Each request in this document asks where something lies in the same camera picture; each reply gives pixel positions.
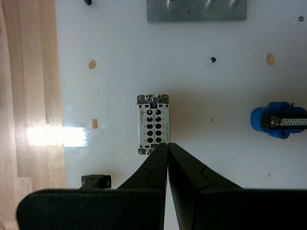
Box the black block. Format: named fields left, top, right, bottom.
left=78, top=174, right=112, bottom=191

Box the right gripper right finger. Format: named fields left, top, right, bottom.
left=168, top=143, right=307, bottom=230

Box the blue socket block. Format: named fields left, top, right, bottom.
left=250, top=102, right=307, bottom=140

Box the beige connector top half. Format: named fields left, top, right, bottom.
left=137, top=94, right=170, bottom=155

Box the grey steel plate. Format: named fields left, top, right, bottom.
left=146, top=0, right=248, bottom=24

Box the white task board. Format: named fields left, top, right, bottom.
left=55, top=0, right=307, bottom=230

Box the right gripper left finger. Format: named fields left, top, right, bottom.
left=16, top=143, right=168, bottom=230

